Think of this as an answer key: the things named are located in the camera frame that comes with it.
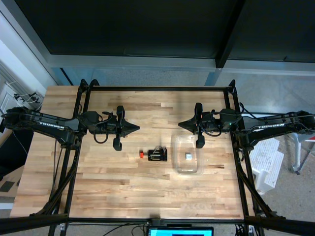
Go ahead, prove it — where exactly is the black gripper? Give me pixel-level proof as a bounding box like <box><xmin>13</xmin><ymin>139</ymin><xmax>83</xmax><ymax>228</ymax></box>
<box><xmin>178</xmin><ymin>102</ymin><xmax>221</xmax><ymax>149</ymax></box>
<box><xmin>94</xmin><ymin>105</ymin><xmax>141</xmax><ymax>151</ymax></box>

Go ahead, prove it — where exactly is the black clamp fixture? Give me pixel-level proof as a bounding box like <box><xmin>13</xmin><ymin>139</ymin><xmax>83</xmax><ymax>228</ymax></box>
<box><xmin>144</xmin><ymin>146</ymin><xmax>169</xmax><ymax>162</ymax></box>

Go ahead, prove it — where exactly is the clear plastic tub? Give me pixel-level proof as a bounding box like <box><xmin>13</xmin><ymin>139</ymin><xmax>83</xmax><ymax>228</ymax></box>
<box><xmin>171</xmin><ymin>134</ymin><xmax>205</xmax><ymax>177</ymax></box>

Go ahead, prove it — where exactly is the white foam packing block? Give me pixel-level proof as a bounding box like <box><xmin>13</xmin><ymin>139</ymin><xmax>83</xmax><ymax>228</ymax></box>
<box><xmin>248</xmin><ymin>139</ymin><xmax>284</xmax><ymax>196</ymax></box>

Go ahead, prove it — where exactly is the blue laptop screen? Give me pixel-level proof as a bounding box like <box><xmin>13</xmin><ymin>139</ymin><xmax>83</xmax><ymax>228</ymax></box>
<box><xmin>147</xmin><ymin>226</ymin><xmax>214</xmax><ymax>236</ymax></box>

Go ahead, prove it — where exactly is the grey metal stand leg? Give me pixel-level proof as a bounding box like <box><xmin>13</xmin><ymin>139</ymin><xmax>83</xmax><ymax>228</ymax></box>
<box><xmin>285</xmin><ymin>134</ymin><xmax>315</xmax><ymax>176</ymax></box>

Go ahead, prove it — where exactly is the brown cardboard box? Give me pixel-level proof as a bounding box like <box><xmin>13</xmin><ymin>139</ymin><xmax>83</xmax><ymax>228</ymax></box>
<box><xmin>0</xmin><ymin>165</ymin><xmax>25</xmax><ymax>197</ymax></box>

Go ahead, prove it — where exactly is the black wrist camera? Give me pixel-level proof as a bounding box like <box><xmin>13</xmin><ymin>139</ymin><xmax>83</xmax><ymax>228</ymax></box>
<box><xmin>78</xmin><ymin>111</ymin><xmax>102</xmax><ymax>126</ymax></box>
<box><xmin>219</xmin><ymin>109</ymin><xmax>243</xmax><ymax>128</ymax></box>

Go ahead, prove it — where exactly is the grey aluminium window frame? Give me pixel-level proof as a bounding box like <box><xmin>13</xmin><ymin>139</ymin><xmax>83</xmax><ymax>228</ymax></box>
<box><xmin>0</xmin><ymin>0</ymin><xmax>315</xmax><ymax>87</ymax></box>

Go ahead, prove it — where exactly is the black wall post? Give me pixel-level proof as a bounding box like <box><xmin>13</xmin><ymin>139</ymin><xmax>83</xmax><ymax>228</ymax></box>
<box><xmin>216</xmin><ymin>0</ymin><xmax>247</xmax><ymax>68</ymax></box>

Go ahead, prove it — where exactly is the white power cable bundle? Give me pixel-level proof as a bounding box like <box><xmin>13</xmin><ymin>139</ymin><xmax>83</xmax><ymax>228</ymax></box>
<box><xmin>13</xmin><ymin>92</ymin><xmax>42</xmax><ymax>105</ymax></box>

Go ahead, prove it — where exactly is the black aluminium table frame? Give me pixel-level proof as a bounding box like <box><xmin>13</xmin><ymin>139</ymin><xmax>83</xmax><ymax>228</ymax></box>
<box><xmin>0</xmin><ymin>78</ymin><xmax>315</xmax><ymax>236</ymax></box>

